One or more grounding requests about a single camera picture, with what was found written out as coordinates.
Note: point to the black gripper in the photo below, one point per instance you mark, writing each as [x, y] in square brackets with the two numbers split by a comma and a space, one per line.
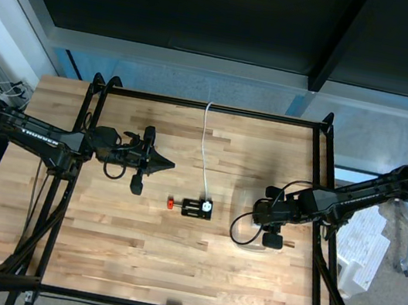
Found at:
[286, 213]
[145, 158]

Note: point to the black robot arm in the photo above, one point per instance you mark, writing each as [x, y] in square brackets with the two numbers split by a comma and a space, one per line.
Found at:
[35, 132]
[356, 201]

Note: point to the white receptacle socket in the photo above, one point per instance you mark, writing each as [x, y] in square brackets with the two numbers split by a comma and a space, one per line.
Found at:
[207, 206]

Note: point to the clear plastic tub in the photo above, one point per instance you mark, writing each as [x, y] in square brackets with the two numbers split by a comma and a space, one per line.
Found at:
[241, 245]

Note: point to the black clamp with red knob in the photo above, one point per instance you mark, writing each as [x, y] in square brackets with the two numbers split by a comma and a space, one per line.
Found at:
[190, 211]

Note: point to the white step stool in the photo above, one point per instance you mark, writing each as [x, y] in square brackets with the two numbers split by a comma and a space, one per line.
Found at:
[362, 249]

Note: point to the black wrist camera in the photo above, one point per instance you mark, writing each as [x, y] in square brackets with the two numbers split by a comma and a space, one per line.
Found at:
[264, 211]

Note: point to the black metal frame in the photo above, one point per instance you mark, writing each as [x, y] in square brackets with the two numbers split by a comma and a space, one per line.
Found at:
[257, 114]

